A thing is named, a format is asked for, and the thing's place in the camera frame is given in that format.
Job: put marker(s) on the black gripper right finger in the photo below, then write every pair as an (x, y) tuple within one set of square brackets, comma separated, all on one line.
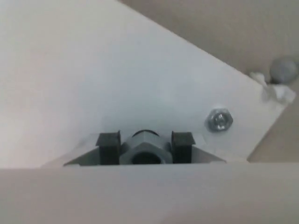
[(183, 149)]

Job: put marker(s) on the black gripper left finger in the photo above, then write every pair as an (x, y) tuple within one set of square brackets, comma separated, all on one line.
[(108, 149)]

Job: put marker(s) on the grey metal bolt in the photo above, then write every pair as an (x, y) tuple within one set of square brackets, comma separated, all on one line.
[(130, 149)]

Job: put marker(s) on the small metal hex nut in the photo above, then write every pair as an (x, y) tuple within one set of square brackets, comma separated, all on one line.
[(219, 120)]

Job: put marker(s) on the white task board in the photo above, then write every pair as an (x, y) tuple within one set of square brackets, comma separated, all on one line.
[(93, 70)]

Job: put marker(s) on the grey round corner bumper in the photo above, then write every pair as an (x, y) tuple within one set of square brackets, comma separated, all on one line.
[(282, 68)]

